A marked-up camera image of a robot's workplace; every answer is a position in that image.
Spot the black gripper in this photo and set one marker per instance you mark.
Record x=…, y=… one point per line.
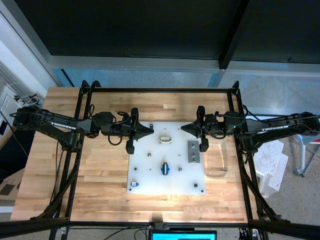
x=132, y=130
x=203, y=126

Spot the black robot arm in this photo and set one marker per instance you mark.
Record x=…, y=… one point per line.
x=62, y=123
x=272, y=128

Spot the beige connector housing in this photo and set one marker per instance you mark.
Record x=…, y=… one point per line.
x=165, y=140

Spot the grey metal plate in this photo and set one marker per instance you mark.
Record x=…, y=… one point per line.
x=190, y=160

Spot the blue round clamp holder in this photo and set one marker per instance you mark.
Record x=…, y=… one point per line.
x=165, y=170

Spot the white task board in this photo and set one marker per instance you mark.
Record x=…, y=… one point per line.
x=155, y=175

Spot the clear plastic tub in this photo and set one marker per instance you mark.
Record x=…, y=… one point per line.
x=217, y=167

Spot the white foam block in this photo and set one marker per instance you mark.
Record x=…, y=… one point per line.
x=271, y=172

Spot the blue laptop screen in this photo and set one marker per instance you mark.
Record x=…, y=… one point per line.
x=183, y=236

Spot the red sign panel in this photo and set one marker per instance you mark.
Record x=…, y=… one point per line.
x=315, y=142

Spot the white cabinet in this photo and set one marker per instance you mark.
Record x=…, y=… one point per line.
x=7, y=107

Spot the brown cardboard box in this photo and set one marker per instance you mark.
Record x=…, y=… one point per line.
x=13, y=180

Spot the black metal frame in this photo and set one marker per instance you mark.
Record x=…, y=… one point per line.
x=160, y=89

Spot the blue square socket mount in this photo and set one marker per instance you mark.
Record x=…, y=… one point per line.
x=131, y=184

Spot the small black table camera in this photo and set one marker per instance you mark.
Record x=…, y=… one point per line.
x=160, y=225

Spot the black wall post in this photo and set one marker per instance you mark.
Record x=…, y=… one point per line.
x=233, y=32

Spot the grey metal stool frame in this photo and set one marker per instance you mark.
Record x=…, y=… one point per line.
x=301, y=155

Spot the white frame bracket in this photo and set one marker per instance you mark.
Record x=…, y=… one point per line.
x=63, y=230
x=254, y=232

